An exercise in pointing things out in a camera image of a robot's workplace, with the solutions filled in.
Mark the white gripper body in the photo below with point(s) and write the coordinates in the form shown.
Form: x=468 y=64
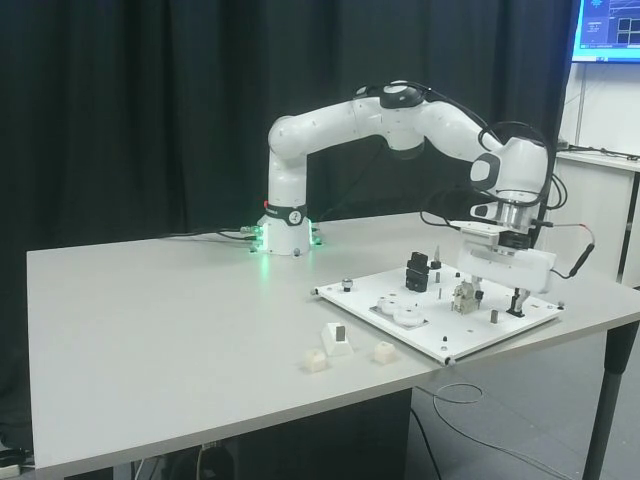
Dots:
x=505 y=267

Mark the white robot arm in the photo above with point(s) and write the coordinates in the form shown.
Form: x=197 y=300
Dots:
x=310 y=130

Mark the metal square peg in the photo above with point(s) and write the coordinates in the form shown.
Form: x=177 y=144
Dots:
x=339 y=332

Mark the white wedge peg holder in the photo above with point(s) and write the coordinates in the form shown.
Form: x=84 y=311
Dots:
x=336 y=346

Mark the black USB plug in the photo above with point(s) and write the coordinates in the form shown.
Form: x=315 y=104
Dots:
x=515 y=306

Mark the metal BNC plug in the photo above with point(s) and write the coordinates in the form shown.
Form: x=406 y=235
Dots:
x=436 y=257

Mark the black D-SUB plug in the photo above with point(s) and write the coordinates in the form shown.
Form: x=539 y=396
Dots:
x=417 y=274

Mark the white medium gear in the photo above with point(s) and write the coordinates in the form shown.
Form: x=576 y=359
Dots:
x=407 y=317

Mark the white small gear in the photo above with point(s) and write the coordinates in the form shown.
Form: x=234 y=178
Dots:
x=386 y=304

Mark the small white cube holder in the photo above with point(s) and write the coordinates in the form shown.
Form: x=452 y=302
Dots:
x=385 y=354
x=315 y=361

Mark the white cabinet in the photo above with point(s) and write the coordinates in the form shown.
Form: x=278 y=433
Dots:
x=600 y=200

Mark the white task board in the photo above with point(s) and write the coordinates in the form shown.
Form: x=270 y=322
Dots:
x=360 y=300

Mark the grey table leg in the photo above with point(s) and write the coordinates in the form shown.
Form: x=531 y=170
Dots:
x=617 y=380

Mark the metal bolt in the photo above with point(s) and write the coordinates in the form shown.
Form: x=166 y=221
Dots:
x=346 y=284

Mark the blue screen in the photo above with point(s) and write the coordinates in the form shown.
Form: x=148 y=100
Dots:
x=610 y=30

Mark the black curtain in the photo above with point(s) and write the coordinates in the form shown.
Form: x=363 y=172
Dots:
x=150 y=100

